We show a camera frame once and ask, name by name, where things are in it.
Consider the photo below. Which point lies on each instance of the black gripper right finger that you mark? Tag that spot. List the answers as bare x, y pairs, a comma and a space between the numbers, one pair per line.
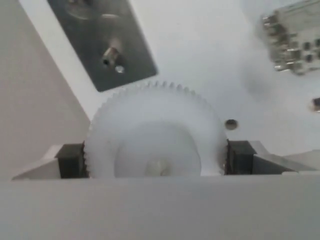
240, 160

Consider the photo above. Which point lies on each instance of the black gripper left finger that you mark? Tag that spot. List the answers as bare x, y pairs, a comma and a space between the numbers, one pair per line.
72, 162

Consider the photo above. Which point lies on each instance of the white large gear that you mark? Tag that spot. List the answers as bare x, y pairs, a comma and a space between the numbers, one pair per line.
155, 120

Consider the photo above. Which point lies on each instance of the white task board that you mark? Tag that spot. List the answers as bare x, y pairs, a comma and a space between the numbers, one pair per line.
200, 50

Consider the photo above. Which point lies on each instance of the beige metal connector block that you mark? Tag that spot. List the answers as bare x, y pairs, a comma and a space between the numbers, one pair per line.
292, 42

